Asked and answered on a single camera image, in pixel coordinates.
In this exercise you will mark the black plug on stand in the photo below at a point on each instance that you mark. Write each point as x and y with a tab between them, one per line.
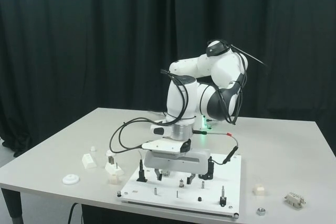
141	172

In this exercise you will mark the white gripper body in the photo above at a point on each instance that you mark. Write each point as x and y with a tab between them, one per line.
178	161

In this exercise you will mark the white large gear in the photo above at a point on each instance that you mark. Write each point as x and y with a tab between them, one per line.
71	179

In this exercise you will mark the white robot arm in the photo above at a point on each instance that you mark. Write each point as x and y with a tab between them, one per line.
181	98

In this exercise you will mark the dark table leg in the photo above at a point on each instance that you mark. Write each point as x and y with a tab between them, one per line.
11	205

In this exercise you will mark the small white cube holder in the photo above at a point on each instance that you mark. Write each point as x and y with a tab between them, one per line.
114	179

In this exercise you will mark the black clamp block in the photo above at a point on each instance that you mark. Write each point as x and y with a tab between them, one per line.
207	167

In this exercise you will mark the white empty peg holder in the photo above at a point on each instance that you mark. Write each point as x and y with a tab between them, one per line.
88	160

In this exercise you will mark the metal square peg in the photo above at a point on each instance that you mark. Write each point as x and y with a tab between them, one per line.
112	160

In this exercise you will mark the metal BNC plug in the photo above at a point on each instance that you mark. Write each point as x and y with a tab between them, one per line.
180	182

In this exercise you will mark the white small gear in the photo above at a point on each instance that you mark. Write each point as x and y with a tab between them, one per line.
93	148

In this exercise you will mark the white task board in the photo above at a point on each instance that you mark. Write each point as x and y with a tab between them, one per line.
162	195

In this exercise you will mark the metal nut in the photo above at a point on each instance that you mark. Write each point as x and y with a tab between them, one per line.
261	211

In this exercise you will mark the black curtain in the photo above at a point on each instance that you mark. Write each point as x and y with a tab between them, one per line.
78	37

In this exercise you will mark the beige multi-pin connector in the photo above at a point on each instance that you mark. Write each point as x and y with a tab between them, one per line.
295	198

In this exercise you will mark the beige cube holder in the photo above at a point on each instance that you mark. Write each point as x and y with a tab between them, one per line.
258	190

